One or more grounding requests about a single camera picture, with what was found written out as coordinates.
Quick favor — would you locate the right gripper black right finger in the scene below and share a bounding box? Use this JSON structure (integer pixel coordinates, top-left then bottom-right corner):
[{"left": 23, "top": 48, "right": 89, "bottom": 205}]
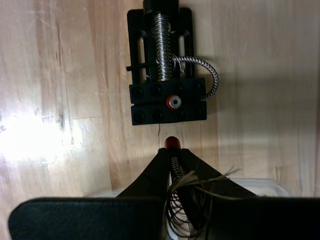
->
[{"left": 181, "top": 147, "right": 320, "bottom": 240}]

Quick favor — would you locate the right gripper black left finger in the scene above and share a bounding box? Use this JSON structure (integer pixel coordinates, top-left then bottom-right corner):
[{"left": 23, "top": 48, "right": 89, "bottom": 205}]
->
[{"left": 8, "top": 147, "right": 174, "bottom": 240}]

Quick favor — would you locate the red RCA plug braided cable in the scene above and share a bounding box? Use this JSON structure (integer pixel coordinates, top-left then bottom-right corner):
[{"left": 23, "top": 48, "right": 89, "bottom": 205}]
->
[{"left": 161, "top": 136, "right": 243, "bottom": 240}]

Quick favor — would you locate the clear plastic tub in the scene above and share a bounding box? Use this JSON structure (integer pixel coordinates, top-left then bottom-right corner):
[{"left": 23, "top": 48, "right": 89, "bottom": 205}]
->
[{"left": 84, "top": 176, "right": 291, "bottom": 201}]

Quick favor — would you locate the black vise with red knob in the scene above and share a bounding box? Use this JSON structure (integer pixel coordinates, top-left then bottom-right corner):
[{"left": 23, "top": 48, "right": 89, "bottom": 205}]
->
[{"left": 126, "top": 0, "right": 208, "bottom": 126}]

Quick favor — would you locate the red RCA socket braided cable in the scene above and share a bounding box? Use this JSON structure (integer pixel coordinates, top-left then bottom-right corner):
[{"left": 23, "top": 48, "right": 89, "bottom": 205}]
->
[{"left": 166, "top": 55, "right": 220, "bottom": 111}]

